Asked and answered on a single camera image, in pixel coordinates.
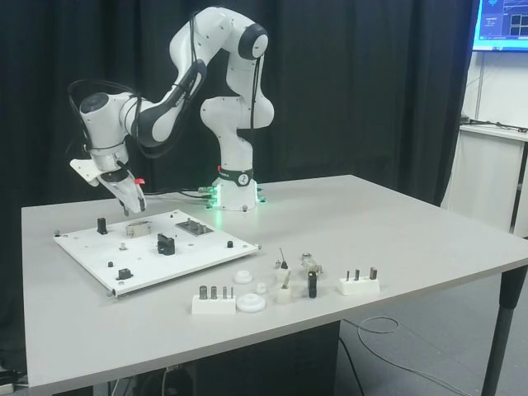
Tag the white small gear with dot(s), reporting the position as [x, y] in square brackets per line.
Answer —
[260, 287]

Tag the large metal round peg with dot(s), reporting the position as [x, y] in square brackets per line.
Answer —
[203, 291]

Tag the white square peg holder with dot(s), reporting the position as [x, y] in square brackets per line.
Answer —
[358, 286]

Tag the black plug with thin pin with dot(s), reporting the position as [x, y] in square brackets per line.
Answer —
[281, 262]

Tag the medium metal square peg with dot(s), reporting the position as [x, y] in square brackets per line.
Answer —
[358, 274]

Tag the metal BNC plug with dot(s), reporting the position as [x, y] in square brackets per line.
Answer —
[306, 260]

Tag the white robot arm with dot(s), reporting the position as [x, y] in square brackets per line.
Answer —
[237, 123]

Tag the clear Ethernet plug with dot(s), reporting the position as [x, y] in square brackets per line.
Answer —
[315, 270]

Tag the small white holder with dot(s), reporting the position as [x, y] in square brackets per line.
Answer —
[279, 270]
[284, 296]

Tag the white round peg holder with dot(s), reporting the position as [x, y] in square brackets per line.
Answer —
[213, 306]

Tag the white flat mounting plate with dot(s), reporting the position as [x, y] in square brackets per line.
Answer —
[84, 169]

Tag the black curtains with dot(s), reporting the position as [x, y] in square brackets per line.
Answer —
[371, 103]

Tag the grey metal plug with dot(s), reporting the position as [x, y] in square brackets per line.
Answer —
[286, 279]

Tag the white task board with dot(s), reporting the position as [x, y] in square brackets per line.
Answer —
[156, 255]

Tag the white cabinet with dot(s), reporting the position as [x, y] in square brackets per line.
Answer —
[486, 177]

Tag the blue screen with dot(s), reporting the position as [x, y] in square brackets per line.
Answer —
[501, 24]

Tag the black table leg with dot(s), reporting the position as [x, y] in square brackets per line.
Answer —
[500, 330]

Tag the black upright plug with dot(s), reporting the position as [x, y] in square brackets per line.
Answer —
[312, 285]

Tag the medium metal round peg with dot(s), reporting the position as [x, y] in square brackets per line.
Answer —
[214, 291]

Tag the white large gear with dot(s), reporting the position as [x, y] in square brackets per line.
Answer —
[252, 304]

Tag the large metal square peg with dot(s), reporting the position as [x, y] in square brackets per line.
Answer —
[373, 273]

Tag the white medium gear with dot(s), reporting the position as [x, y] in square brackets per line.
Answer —
[242, 277]

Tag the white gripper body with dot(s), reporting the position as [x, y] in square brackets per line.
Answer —
[125, 191]

